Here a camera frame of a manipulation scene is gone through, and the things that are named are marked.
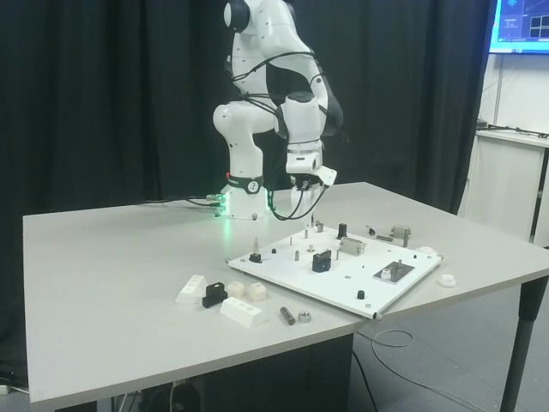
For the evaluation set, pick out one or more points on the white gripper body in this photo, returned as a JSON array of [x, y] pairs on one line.
[[300, 199]]

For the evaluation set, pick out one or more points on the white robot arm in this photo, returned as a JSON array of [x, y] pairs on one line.
[[244, 180]]

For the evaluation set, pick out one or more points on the flat white mounting plate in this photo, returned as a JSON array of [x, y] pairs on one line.
[[327, 176]]

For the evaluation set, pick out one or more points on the small metal connector part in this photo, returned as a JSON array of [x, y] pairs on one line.
[[377, 234]]

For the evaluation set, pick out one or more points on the white task board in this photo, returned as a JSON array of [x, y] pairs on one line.
[[343, 274]]

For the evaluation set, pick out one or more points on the translucent white Ethernet plug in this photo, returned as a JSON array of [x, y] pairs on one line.
[[256, 292], [237, 289]]

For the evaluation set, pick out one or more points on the white small gear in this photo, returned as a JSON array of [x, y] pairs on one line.
[[387, 274]]

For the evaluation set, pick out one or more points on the metal round peg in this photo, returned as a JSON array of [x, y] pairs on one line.
[[286, 315]]

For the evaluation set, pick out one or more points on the metal nut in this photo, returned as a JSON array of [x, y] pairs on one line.
[[304, 317]]

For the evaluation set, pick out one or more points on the long white peg holder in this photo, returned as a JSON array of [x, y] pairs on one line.
[[240, 312]]

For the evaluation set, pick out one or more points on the black D-SUB plug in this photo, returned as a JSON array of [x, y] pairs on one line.
[[213, 294]]

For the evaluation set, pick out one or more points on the white large gear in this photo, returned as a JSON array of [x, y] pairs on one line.
[[426, 250]]

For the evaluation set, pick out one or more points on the white stepped peg holder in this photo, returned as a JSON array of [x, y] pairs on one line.
[[188, 289]]

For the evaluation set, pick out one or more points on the white medium gear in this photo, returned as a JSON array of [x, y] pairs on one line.
[[447, 281]]

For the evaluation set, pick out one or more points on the white cabinet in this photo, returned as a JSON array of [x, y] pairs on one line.
[[506, 184]]

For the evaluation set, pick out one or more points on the black curtain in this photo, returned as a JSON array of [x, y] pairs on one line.
[[107, 107]]

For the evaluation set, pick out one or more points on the dark table leg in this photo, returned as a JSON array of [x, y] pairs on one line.
[[521, 343]]

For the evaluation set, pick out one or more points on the blue screen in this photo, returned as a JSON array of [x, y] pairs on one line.
[[521, 26]]

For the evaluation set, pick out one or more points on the white power strip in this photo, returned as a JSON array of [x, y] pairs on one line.
[[4, 389]]

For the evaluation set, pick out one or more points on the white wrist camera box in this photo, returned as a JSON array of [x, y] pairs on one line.
[[300, 161]]

